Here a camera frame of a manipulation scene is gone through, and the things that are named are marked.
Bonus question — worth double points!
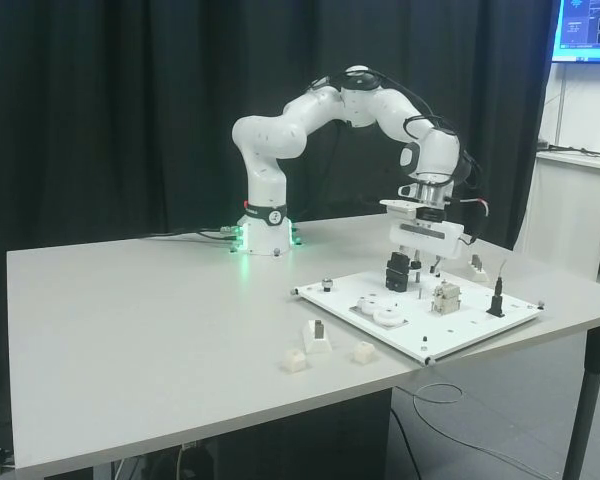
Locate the black base cables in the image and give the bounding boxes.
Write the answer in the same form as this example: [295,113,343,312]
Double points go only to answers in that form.
[144,226,242,245]

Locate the white angled peg holder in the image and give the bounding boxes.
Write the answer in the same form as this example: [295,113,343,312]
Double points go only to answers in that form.
[301,319,334,354]

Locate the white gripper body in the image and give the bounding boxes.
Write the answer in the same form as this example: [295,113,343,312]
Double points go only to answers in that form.
[386,219,466,262]

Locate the white task board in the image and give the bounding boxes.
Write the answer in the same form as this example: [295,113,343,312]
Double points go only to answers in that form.
[290,267,546,368]

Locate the black D-SUB plug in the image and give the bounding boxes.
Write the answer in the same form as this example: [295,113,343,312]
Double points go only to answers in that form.
[384,252,412,293]

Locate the small white holder block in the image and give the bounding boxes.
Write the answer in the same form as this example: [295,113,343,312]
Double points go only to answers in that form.
[281,348,309,374]
[351,341,378,364]

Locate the black table leg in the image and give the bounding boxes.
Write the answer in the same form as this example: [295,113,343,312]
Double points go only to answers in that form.
[575,319,600,480]

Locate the white large gear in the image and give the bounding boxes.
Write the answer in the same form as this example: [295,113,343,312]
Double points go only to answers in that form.
[373,308,406,329]

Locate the grey floor cable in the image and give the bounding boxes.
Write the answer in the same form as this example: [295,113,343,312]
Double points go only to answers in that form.
[390,382,581,480]

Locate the black curtain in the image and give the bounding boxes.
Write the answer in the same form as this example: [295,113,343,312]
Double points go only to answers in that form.
[0,0,564,451]

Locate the black plug with grey cable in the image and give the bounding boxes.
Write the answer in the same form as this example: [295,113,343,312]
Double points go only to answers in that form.
[486,259,509,319]

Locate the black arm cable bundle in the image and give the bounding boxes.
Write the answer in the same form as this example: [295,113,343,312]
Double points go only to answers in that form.
[310,68,483,246]

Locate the metal BNC plug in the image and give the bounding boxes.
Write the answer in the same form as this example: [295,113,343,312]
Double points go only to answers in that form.
[431,282,460,317]

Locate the white cabinet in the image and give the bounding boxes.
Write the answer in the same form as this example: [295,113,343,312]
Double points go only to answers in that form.
[515,148,600,290]

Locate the blue monitor screen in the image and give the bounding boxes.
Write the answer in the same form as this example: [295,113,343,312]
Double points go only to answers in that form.
[549,0,600,65]

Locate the white holder with pegs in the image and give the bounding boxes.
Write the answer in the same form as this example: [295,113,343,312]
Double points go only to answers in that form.
[466,253,490,282]

